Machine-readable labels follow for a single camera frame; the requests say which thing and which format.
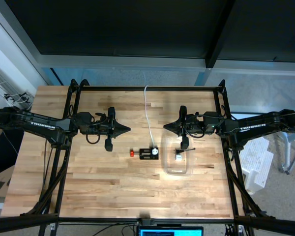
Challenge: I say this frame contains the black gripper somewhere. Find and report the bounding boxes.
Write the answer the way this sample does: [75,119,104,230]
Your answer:
[94,107,131,152]
[163,105,204,150]

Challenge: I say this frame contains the white black plug braided cable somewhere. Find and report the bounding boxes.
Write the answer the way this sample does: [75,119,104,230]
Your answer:
[174,147,197,162]

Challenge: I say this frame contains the clear plastic tub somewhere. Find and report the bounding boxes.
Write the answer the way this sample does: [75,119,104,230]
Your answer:
[161,136,194,177]

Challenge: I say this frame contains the black clamp with red knob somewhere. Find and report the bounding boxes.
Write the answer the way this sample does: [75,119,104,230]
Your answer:
[129,147,161,160]

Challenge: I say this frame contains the white stepped plastic block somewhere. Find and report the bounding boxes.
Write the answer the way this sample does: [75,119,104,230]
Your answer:
[238,137,276,195]

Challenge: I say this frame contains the laptop screen blue edge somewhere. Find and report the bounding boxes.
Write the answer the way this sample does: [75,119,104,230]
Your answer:
[137,226,204,236]

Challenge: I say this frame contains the grey metal stand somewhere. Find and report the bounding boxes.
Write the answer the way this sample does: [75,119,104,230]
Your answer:
[277,132,295,175]

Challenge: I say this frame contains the white socket with white cable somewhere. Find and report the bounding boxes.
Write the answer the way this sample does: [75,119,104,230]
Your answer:
[144,85,160,156]

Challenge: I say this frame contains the black cable loop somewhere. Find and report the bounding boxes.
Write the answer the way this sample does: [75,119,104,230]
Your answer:
[85,132,101,145]

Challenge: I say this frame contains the black metal frame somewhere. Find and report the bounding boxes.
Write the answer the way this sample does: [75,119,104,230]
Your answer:
[0,85,295,236]

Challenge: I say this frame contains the black table level camera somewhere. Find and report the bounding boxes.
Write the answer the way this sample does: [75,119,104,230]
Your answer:
[140,213,152,226]

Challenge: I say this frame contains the black wall column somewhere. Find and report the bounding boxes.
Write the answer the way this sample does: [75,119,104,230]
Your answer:
[205,0,236,69]

